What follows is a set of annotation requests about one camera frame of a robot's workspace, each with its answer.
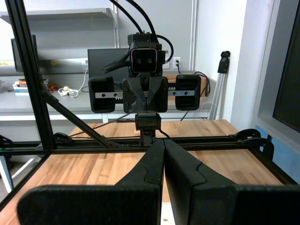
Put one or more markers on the black desktop monitor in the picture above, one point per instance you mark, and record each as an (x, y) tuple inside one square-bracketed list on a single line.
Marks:
[(14, 54)]

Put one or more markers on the brown cardboard box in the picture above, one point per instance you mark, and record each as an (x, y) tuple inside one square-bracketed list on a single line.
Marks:
[(203, 86)]

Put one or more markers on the stack of books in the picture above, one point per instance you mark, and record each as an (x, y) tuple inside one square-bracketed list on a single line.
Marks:
[(20, 87)]

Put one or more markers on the white task board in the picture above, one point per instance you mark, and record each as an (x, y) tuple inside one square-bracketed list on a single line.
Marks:
[(167, 211)]

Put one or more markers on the grey wall shelf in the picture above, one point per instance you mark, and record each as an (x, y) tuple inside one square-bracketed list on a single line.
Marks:
[(58, 14)]

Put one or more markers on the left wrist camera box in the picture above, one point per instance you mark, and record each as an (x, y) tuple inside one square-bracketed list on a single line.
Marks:
[(143, 59)]

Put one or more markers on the grey desk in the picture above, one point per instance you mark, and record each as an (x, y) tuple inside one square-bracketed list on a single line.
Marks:
[(77, 103)]

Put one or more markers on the black tripod stand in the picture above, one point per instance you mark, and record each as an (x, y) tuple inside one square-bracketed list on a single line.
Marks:
[(223, 63)]

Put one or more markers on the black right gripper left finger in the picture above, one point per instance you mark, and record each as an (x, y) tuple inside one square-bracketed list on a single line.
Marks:
[(93, 204)]

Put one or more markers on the black computer monitor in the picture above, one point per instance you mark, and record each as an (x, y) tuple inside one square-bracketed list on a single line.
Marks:
[(105, 63)]

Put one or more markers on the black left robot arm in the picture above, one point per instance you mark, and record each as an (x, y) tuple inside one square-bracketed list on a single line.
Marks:
[(147, 124)]

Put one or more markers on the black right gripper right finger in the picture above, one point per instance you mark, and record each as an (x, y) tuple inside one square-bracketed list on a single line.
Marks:
[(222, 206)]

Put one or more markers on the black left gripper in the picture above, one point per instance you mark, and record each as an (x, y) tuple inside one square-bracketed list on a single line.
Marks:
[(102, 84)]

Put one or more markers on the black aluminium frame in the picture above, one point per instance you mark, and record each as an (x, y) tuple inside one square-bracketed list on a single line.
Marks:
[(31, 70)]

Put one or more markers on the white wall outlet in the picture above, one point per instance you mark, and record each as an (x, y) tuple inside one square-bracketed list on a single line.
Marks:
[(177, 61)]

